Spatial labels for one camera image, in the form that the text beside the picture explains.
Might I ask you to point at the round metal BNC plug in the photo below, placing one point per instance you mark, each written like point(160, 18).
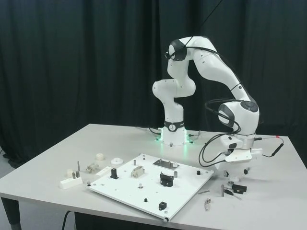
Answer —
point(230, 184)

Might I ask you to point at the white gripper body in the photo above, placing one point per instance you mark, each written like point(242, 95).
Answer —
point(236, 166)

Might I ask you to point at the thin metal rod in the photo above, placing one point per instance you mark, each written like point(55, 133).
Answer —
point(204, 191)

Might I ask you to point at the grey metal square peg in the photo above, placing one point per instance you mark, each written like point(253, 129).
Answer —
point(222, 190)

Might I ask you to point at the metal D-SUB plug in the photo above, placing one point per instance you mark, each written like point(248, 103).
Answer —
point(91, 167)

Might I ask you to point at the white task board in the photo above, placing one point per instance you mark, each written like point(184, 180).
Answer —
point(148, 184)

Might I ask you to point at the black table leg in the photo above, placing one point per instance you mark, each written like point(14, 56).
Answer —
point(10, 212)

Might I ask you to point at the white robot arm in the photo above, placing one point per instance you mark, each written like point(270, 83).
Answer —
point(216, 64)

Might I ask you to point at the white large gear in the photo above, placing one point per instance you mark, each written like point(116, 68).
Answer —
point(117, 161)

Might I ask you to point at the black curtain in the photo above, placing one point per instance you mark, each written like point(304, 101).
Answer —
point(72, 60)

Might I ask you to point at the black plug block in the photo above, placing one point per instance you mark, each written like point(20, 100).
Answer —
point(239, 188)

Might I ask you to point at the tall metal round peg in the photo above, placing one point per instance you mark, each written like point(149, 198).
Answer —
point(78, 166)

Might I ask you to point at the thin black rod red tag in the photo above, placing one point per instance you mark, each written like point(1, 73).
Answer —
point(277, 149)

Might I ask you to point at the long white peg holder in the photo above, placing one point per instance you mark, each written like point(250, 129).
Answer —
point(70, 183)

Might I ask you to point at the white block holder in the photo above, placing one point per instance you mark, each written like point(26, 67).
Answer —
point(100, 157)

